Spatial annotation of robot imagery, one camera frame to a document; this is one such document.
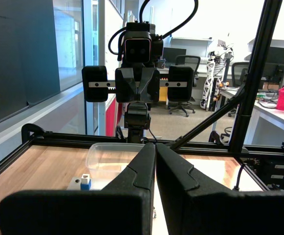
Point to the white lattice robot figure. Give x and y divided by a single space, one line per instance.
206 85

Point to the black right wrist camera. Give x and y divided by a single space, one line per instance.
138 47

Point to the yellow drawer cabinet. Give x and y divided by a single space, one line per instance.
164 95

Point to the clear plastic tub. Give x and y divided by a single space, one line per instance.
102 156

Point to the blue white connector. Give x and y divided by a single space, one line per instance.
85 186

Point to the white wall shelf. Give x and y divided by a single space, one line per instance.
190 40

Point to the black aluminium frame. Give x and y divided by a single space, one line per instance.
58 138

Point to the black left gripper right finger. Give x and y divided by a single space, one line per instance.
229 215

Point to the black computer monitor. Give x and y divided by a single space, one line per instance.
174 55

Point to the black labelled control boxes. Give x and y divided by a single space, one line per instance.
259 171

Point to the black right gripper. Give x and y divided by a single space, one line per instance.
94 73

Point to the black mesh office chair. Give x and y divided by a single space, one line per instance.
238 73
181 109

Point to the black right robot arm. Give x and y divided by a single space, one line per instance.
137 120

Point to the large dark monitor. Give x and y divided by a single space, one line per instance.
281 63

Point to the white red partition screen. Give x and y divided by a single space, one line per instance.
110 117

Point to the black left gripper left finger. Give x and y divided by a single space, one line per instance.
71 213

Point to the white office desk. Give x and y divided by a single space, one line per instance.
273 115

